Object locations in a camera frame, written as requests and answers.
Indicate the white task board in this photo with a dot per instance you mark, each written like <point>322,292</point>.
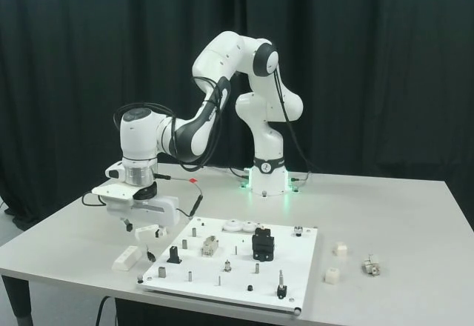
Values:
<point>237,266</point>

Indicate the grey metal plug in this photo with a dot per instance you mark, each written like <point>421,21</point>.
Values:
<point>210,246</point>
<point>371,265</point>

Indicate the metal square peg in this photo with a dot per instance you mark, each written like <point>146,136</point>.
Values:
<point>162,272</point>

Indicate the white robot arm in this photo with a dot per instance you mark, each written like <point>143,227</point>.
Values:
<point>261,144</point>

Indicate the dark table leg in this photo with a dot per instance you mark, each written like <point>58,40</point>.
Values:
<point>18,300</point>

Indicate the white medium gear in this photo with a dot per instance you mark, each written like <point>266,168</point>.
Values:
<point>248,226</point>

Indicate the metal BNC plug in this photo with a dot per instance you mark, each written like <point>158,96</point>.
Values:
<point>297,230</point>

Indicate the small white holder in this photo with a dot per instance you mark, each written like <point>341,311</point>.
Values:
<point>340,248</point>
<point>332,275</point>

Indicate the black D-SUB plug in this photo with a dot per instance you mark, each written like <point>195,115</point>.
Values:
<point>263,246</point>

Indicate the long white holder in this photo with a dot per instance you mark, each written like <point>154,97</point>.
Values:
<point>127,258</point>

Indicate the white large gear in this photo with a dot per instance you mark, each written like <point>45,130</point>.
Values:
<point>232,226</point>

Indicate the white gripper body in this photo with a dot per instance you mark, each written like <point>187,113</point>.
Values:
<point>155,213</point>

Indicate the black curtains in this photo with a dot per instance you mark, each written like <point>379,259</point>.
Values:
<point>55,81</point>

